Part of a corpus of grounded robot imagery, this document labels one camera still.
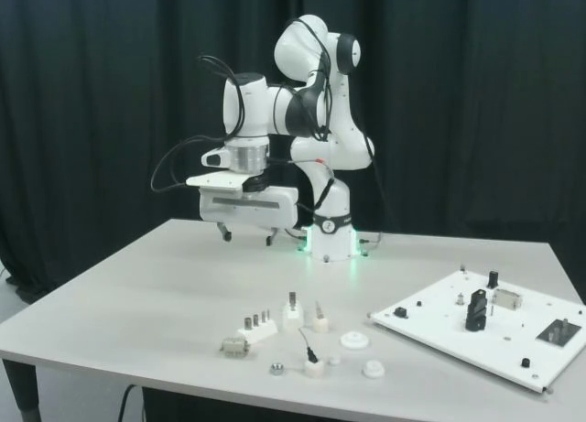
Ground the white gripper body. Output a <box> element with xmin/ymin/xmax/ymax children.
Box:
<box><xmin>198</xmin><ymin>184</ymin><xmax>299</xmax><ymax>226</ymax></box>

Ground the beige metal waterproof plug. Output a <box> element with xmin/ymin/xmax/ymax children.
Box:
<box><xmin>221</xmin><ymin>337</ymin><xmax>252</xmax><ymax>357</ymax></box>

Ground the flat white mounting plate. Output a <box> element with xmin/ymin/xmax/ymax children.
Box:
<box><xmin>186</xmin><ymin>173</ymin><xmax>251</xmax><ymax>197</ymax></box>

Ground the small white box dark window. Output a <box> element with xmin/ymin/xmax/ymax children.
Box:
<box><xmin>201</xmin><ymin>147</ymin><xmax>232</xmax><ymax>171</ymax></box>

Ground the white tall plug holder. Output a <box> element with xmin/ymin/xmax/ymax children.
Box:
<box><xmin>280</xmin><ymin>302</ymin><xmax>306</xmax><ymax>334</ymax></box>

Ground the white long peg holder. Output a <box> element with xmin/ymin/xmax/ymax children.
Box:
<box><xmin>234</xmin><ymin>319</ymin><xmax>278</xmax><ymax>346</ymax></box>

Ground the white large gear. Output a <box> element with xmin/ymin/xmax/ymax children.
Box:
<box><xmin>339</xmin><ymin>330</ymin><xmax>370</xmax><ymax>352</ymax></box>

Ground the white medium gear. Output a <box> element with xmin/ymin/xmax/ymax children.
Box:
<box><xmin>361</xmin><ymin>359</ymin><xmax>385</xmax><ymax>380</ymax></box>

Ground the black curtain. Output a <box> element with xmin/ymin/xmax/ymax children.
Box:
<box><xmin>0</xmin><ymin>0</ymin><xmax>586</xmax><ymax>304</ymax></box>

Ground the white task board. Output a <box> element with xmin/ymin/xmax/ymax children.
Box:
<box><xmin>369</xmin><ymin>268</ymin><xmax>586</xmax><ymax>392</ymax></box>

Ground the black D-SUB plug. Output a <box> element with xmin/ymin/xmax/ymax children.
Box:
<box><xmin>463</xmin><ymin>287</ymin><xmax>487</xmax><ymax>333</ymax></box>

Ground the black table leg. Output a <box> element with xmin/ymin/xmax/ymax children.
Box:
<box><xmin>1</xmin><ymin>358</ymin><xmax>38</xmax><ymax>422</ymax></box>

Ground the black cable loop below wrist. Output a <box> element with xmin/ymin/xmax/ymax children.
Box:
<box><xmin>152</xmin><ymin>135</ymin><xmax>230</xmax><ymax>195</ymax></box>

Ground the black cable to table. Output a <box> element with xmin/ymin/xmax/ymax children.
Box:
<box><xmin>359</xmin><ymin>105</ymin><xmax>393</xmax><ymax>234</ymax></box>

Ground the black cable above wrist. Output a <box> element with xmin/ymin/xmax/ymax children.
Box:
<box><xmin>198</xmin><ymin>53</ymin><xmax>246</xmax><ymax>137</ymax></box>

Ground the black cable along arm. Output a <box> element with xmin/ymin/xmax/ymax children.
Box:
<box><xmin>292</xmin><ymin>17</ymin><xmax>334</xmax><ymax>142</ymax></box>

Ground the black cable under table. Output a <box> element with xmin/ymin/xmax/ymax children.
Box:
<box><xmin>119</xmin><ymin>384</ymin><xmax>144</xmax><ymax>422</ymax></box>

